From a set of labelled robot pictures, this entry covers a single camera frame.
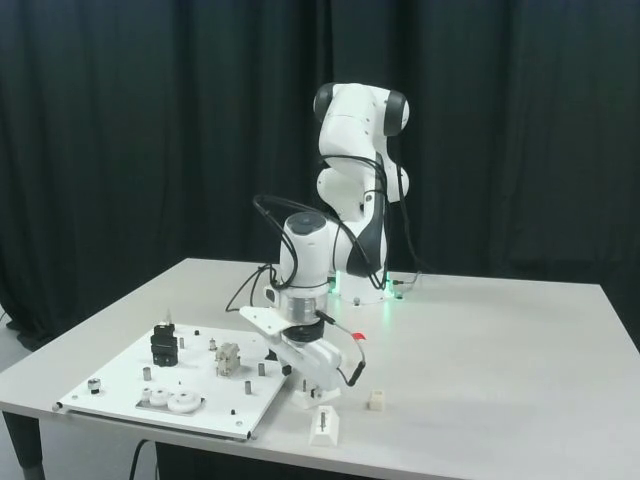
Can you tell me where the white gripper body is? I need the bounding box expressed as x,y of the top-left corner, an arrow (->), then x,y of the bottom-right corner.
272,339 -> 347,393

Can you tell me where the long white peg holder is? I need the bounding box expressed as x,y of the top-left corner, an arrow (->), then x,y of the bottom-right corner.
293,387 -> 342,410

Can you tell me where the white wedge peg holder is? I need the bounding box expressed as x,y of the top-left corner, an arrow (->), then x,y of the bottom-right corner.
309,405 -> 342,447

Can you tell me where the beige connector block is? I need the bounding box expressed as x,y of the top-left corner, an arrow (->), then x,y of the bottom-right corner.
214,342 -> 242,379

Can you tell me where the white task board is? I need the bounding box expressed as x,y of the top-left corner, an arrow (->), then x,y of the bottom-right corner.
53,319 -> 291,444

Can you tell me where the white large gear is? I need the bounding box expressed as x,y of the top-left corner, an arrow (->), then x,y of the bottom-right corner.
167,394 -> 202,416

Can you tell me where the black D-SUB plug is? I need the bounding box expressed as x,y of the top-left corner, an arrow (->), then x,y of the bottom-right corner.
149,309 -> 181,371

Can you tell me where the black table leg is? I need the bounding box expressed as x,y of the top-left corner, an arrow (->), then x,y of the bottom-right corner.
1,409 -> 47,480

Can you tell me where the black curtain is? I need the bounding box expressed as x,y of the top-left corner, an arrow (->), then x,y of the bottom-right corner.
0,0 -> 640,347

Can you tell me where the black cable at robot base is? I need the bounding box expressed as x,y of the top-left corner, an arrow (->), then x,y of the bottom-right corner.
392,271 -> 424,292

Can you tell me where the black cable under table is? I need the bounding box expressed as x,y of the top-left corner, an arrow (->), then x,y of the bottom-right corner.
130,438 -> 158,480

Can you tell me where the black cable bundle on arm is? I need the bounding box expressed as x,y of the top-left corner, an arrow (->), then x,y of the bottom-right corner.
224,153 -> 427,314

